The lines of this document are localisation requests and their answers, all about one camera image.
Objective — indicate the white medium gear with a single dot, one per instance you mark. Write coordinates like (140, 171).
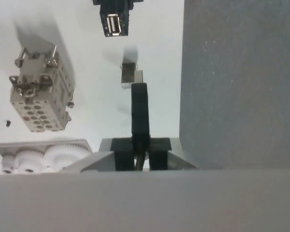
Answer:
(29, 162)

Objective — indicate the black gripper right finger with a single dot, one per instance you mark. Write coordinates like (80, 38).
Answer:
(159, 154)

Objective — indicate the beige waterproof plug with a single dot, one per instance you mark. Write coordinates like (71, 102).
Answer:
(38, 106)

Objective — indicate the small black screw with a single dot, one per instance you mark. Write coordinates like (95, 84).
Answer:
(7, 123)

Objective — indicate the white large gear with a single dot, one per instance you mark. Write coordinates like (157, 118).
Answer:
(65, 154)

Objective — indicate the white task board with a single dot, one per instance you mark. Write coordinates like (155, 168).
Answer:
(91, 72)

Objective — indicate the white small gear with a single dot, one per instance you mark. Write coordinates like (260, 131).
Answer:
(7, 165)

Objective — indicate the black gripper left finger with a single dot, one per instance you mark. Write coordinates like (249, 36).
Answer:
(122, 154)

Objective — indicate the black USB plug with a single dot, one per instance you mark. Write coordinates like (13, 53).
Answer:
(140, 108)

